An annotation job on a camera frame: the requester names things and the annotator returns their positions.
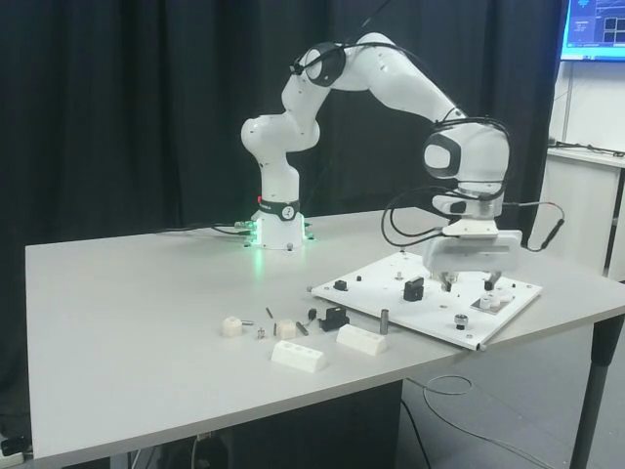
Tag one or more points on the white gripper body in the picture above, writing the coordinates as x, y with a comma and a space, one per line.
469, 256

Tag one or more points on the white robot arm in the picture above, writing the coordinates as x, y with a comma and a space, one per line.
273, 137

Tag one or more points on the black metal bolt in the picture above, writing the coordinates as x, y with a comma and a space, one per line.
460, 321

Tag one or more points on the white medium gear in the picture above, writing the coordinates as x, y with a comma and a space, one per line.
498, 296

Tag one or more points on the white large gear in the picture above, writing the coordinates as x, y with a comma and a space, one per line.
486, 303

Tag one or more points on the white small gear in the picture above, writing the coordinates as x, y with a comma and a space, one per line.
508, 297

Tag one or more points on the flat white mounting plate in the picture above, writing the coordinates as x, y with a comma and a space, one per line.
469, 228

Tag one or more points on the tall metal round peg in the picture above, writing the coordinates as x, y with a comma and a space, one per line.
384, 320

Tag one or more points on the white task board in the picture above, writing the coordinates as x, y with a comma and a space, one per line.
371, 298

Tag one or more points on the white holder with holes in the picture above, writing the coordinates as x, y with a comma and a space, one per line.
362, 339
299, 357

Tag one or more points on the black D-SUB plug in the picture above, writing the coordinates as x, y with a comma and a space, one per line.
333, 318

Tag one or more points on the white cabinet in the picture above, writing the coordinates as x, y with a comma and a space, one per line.
576, 185

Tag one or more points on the grey metal peg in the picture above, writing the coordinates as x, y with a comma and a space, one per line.
304, 328

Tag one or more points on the black table leg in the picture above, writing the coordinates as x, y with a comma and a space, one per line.
591, 400

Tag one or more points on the metal BNC plug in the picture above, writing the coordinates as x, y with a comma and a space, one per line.
261, 333

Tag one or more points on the blue screen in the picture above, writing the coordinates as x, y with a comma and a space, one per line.
593, 29

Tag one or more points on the black curtain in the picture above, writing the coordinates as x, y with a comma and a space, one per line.
122, 122

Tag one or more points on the white power strip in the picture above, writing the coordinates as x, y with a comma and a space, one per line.
12, 447

